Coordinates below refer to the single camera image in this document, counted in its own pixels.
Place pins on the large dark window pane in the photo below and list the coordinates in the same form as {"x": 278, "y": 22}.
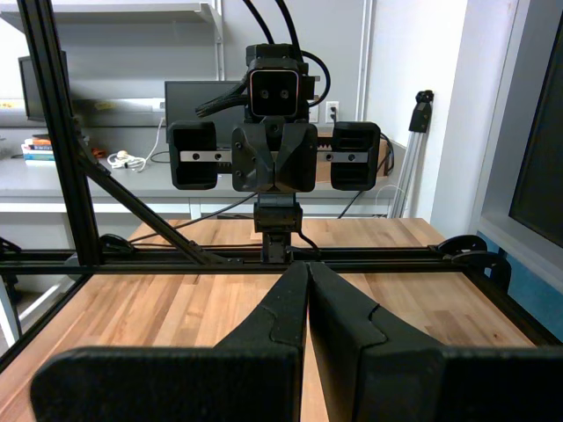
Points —
{"x": 541, "y": 154}

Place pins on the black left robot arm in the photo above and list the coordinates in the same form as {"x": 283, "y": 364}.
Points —
{"x": 276, "y": 246}

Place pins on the folded silver tripod stand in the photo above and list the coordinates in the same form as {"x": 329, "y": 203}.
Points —
{"x": 415, "y": 149}

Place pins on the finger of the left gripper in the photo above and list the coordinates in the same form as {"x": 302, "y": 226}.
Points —
{"x": 246, "y": 154}
{"x": 299, "y": 167}

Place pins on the small orange tool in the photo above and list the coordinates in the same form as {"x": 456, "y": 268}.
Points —
{"x": 99, "y": 154}

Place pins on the stack of books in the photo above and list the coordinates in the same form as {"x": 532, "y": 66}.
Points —
{"x": 37, "y": 151}

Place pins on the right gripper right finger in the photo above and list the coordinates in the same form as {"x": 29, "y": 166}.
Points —
{"x": 440, "y": 387}

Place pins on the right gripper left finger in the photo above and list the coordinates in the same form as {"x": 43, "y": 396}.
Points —
{"x": 176, "y": 387}

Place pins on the black computer monitor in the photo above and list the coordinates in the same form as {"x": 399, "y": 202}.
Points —
{"x": 28, "y": 88}
{"x": 193, "y": 101}

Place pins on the grey office desk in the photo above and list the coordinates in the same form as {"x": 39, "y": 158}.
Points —
{"x": 141, "y": 184}

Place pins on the blue panel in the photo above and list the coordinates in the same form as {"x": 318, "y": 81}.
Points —
{"x": 536, "y": 299}

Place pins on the white wall shelf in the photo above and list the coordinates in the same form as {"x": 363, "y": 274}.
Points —
{"x": 110, "y": 13}

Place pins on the black aluminium frame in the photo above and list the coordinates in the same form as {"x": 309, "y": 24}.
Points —
{"x": 57, "y": 132}

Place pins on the white wall outlet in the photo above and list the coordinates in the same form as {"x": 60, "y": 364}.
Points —
{"x": 332, "y": 110}

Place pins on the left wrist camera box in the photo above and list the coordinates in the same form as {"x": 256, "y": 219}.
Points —
{"x": 273, "y": 94}

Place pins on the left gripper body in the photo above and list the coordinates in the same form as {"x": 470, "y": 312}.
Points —
{"x": 193, "y": 136}

